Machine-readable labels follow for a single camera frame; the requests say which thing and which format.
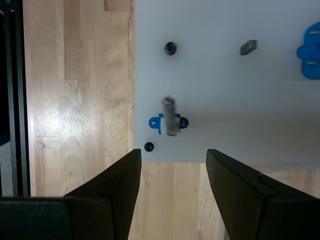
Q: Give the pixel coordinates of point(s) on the blue rj45 socket mount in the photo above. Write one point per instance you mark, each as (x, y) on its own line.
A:
(153, 123)

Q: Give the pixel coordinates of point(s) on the blue connector mount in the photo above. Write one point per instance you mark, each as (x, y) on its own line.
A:
(310, 47)

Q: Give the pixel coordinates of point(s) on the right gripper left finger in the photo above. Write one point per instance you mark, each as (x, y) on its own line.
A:
(100, 212)

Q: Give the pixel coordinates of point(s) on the grey rj45 connector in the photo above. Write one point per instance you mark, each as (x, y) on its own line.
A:
(171, 117)

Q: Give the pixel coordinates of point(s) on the white mounting board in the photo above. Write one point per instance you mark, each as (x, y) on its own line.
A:
(225, 105)

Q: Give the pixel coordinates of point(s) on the black round screw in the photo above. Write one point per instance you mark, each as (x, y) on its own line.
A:
(170, 48)
(149, 147)

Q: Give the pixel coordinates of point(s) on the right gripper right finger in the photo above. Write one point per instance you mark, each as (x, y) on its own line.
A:
(262, 215)

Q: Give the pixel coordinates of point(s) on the small grey bar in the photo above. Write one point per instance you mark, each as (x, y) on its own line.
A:
(248, 47)

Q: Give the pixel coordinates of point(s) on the black aluminium frame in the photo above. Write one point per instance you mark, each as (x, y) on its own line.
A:
(17, 100)

